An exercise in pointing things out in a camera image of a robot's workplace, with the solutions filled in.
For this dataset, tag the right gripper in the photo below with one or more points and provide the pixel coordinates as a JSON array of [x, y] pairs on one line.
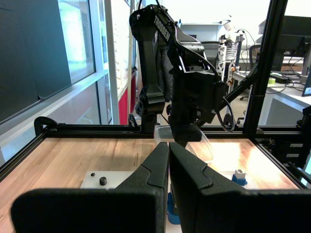
[[192, 97]]

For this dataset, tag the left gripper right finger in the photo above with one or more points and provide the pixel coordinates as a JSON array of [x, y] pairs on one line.
[[230, 211]]

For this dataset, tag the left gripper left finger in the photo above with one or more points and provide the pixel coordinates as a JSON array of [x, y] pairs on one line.
[[97, 211]]

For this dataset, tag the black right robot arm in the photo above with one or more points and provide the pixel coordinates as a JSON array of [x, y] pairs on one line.
[[148, 72]]

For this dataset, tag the clear plastic tub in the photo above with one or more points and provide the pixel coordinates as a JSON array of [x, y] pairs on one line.
[[207, 148]]

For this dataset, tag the short black threaded stud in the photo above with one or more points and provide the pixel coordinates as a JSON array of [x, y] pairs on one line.
[[103, 181]]

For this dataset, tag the white board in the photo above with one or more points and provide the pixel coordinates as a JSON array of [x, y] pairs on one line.
[[114, 178]]

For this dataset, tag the small blue plastic block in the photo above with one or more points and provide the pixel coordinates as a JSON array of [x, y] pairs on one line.
[[173, 216]]

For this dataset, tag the white lattice pillar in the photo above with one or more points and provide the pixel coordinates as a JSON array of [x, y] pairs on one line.
[[221, 63]]

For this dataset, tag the green tape roll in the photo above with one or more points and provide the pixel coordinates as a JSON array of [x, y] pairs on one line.
[[272, 81]]

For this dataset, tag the white office desk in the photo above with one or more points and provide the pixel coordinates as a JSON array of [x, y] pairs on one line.
[[286, 97]]

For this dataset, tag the large black monitor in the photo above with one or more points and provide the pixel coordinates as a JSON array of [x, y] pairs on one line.
[[296, 36]]

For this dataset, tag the blue black connector mount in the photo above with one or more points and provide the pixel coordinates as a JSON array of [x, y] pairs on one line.
[[239, 180]]

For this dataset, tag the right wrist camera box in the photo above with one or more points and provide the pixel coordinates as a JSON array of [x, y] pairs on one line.
[[220, 97]]

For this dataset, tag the black table frame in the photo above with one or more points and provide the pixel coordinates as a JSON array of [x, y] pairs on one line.
[[97, 129]]

